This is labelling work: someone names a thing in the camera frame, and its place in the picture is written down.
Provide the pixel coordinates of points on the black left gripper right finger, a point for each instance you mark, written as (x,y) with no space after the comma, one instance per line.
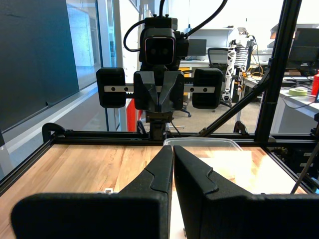
(249,216)

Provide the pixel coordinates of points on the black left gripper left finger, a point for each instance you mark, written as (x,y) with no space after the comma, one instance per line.
(99,216)

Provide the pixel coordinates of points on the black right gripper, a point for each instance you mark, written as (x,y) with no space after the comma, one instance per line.
(111,87)

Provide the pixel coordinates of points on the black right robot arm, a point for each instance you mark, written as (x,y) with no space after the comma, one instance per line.
(182,44)

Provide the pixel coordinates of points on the white partition with red base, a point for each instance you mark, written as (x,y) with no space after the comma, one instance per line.
(134,117)

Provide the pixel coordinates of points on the black office chair with armrests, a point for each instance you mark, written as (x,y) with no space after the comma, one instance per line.
(188,72)

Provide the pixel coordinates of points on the long white desk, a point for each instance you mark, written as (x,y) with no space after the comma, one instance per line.
(199,63)

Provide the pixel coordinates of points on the small black computer monitor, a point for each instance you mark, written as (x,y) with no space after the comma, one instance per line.
(198,47)

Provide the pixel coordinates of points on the clear plastic tub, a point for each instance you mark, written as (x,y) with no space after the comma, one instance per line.
(211,143)

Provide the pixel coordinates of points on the black mesh office chair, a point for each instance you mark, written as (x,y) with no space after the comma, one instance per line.
(218,56)

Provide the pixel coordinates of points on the white striped robot figure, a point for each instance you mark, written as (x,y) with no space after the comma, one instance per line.
(239,56)

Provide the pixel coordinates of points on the white desk with panel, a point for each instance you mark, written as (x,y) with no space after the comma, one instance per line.
(294,117)

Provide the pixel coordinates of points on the green tape roll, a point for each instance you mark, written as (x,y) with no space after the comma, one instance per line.
(297,92)

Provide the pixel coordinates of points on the red bottle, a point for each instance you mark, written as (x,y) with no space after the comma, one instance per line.
(316,84)

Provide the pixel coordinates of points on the large black monitor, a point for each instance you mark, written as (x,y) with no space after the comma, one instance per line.
(306,49)

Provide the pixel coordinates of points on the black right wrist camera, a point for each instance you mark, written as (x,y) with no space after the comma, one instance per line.
(159,49)

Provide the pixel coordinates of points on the black metal frame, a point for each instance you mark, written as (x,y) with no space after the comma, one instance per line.
(99,136)

